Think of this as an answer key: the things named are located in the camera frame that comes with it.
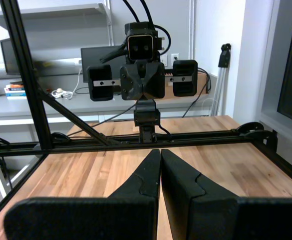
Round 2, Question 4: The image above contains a grey desk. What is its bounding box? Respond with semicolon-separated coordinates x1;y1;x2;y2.
0;73;213;126

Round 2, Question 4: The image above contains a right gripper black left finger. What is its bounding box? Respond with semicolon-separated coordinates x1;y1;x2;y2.
3;149;161;240

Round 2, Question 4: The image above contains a black metal frame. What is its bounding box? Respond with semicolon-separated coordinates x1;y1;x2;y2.
0;0;292;221

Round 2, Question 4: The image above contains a stack of books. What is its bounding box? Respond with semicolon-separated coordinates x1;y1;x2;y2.
3;84;27;100

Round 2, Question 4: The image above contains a dark computer monitor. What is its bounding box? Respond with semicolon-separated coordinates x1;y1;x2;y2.
80;46;128;84
0;38;21;76

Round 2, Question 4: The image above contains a black cable loop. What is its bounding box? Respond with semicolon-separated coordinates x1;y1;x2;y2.
155;24;172;55

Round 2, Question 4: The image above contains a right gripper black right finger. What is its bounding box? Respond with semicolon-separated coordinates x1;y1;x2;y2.
160;149;292;240

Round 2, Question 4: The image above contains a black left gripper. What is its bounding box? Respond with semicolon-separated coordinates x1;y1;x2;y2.
87;59;199;102

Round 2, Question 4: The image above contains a coiled white cable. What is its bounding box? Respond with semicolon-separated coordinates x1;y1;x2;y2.
51;87;74;100

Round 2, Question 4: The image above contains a white wall shelf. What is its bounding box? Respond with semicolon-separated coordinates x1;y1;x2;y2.
0;2;113;26

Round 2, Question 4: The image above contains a cardboard box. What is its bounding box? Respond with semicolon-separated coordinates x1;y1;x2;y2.
164;69;210;101

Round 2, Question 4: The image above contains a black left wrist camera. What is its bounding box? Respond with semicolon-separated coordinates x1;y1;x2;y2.
124;21;160;63

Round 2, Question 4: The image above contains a tripod with silver legs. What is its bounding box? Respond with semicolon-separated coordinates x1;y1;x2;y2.
211;42;233;118

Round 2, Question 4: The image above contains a black straight cable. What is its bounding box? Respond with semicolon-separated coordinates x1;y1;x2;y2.
139;0;156;26
122;0;140;24

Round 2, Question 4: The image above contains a black sleeved cable bundle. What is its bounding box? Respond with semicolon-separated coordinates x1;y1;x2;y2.
99;44;126;63

